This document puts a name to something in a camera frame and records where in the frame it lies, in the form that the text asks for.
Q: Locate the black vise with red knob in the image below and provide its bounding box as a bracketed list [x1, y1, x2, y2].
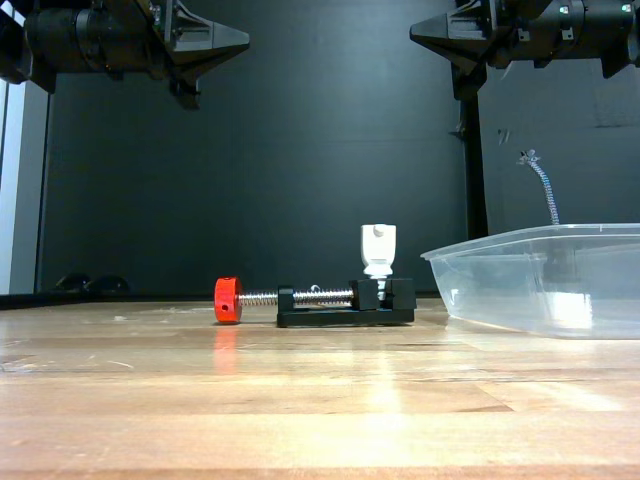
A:
[214, 276, 417, 330]

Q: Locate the black aluminium table frame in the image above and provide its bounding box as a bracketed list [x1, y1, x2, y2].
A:
[0, 292, 441, 312]

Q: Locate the black plug with braided cable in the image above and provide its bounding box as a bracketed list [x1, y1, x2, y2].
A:
[517, 147, 576, 281]

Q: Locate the white power receptacle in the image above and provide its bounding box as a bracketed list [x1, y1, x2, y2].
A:
[359, 223, 399, 301]

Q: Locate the clear plastic tub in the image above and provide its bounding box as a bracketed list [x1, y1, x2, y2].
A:
[419, 223, 640, 341]

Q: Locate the black curved frame bracket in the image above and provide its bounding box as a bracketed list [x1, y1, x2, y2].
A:
[54, 272, 92, 294]
[87, 273, 132, 294]

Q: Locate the black upright post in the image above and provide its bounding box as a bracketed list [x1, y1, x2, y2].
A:
[449, 94, 490, 241]

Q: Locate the white plug holder block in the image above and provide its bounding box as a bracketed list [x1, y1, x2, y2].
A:
[542, 292, 594, 326]

